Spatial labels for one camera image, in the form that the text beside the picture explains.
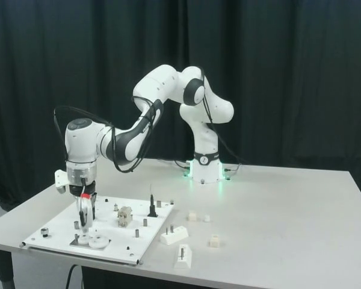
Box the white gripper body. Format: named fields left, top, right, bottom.
left=76, top=197, right=94, bottom=220

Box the thin black rod red tag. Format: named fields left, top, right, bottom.
left=78, top=180, right=90, bottom=228

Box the white task board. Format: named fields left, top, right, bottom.
left=20, top=194, right=175, bottom=267

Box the translucent Ethernet plug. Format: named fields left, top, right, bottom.
left=117, top=206, right=133, bottom=226

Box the black waterproof plug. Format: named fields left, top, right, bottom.
left=147, top=184, right=158, bottom=218

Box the long white peg holder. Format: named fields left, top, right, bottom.
left=160, top=225, right=189, bottom=244

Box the dark grey table leg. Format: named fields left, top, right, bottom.
left=0, top=247, right=14, bottom=289

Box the short white peg holder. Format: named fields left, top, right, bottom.
left=173, top=243, right=194, bottom=269

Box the black curtain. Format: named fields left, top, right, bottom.
left=0, top=0, right=361, bottom=208

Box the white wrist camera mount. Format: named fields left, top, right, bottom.
left=54, top=170, right=70, bottom=195

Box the black floor cable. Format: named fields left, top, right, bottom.
left=66, top=264, right=82, bottom=289

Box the black base cable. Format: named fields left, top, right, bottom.
left=224, top=164, right=244, bottom=181
left=173, top=158, right=193, bottom=170

